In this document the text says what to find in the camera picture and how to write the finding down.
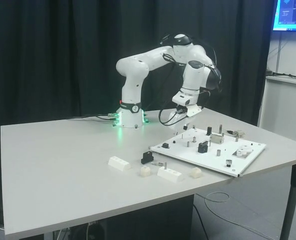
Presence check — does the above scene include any white sensor box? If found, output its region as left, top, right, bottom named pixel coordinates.
left=172, top=90, right=191, bottom=106

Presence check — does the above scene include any white large gear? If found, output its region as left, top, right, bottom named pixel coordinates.
left=241, top=144, right=254, bottom=155

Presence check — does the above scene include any black base cable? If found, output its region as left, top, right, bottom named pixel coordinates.
left=69, top=113, right=121, bottom=124

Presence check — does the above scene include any grey floor cable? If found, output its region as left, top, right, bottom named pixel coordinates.
left=203, top=191, right=282, bottom=240

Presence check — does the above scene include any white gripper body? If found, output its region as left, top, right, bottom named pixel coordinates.
left=168, top=110, right=189, bottom=131

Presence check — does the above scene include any white cabinet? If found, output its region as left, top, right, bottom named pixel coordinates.
left=258, top=74, right=296, bottom=145

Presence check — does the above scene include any small white plug holder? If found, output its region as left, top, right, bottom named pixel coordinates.
left=190, top=166, right=202, bottom=179
left=140, top=166, right=152, bottom=178

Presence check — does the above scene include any blue screen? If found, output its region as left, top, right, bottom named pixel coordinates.
left=272, top=0, right=296, bottom=32

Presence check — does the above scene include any black camera cable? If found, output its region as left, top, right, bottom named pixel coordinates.
left=158, top=108, right=179, bottom=126

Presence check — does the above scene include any metal plug with cable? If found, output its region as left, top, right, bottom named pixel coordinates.
left=226, top=129, right=246, bottom=139

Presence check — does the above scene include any black D-SUB plug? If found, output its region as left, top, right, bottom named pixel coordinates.
left=141, top=150, right=155, bottom=166

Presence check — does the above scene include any long white peg holder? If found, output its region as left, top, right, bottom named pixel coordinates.
left=108, top=155, right=132, bottom=173
left=156, top=167, right=184, bottom=184

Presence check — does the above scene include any large black connector block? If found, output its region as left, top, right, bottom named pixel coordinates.
left=197, top=140, right=209, bottom=154

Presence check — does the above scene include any white task board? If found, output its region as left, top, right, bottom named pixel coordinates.
left=149, top=128, right=266, bottom=179

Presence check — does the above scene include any black curtain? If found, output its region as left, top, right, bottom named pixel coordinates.
left=0, top=0, right=272, bottom=227

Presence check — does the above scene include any black table leg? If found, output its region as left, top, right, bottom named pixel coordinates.
left=279, top=165, right=296, bottom=240

